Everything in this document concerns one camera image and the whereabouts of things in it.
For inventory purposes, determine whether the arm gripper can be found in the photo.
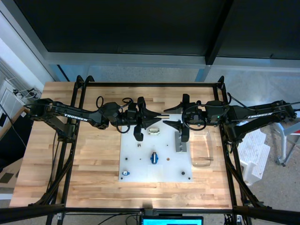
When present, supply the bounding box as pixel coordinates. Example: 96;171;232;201
163;94;207;143
117;97;163;142

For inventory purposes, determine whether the aluminium block with holes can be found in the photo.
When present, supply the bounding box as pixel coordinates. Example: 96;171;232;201
174;131;188;153

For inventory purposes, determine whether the clear plastic tub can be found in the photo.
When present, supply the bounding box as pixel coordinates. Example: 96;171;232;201
189;127;214;169

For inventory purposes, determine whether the large blue clamp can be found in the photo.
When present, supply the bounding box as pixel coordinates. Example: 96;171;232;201
149;151;160;165

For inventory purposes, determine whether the white task board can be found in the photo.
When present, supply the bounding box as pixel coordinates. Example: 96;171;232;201
118;114;194;183

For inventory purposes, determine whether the white foam block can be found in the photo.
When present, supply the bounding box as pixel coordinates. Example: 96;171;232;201
237;127;272;187

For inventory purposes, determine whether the laptop screen with blue edge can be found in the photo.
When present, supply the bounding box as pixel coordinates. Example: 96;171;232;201
140;215;204;225

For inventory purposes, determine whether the grey metal stand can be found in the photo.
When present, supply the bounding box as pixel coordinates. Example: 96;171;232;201
271;121;300;167

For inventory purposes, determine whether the black box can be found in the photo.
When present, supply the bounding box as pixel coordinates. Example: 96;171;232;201
0;131;27;173

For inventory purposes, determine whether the white cabinet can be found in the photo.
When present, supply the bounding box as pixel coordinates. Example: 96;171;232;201
0;77;43;113

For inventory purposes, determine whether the brown cardboard box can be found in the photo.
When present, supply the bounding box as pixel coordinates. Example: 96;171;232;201
0;157;24;188

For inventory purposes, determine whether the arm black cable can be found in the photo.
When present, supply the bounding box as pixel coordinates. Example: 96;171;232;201
181;92;300;130
95;95;133;135

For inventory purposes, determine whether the black aluminium frame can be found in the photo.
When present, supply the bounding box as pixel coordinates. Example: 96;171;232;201
0;75;300;225

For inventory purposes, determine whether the black window post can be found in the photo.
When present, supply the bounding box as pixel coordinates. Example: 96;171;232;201
205;0;235;66

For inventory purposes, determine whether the small black camera mount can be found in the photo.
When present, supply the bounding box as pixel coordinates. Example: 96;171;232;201
143;205;157;216

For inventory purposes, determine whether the black floor cable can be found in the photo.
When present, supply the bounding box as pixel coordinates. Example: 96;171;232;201
125;213;141;225

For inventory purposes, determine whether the tangled cable bundle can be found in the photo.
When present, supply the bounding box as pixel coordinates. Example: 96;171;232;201
11;87;41;99

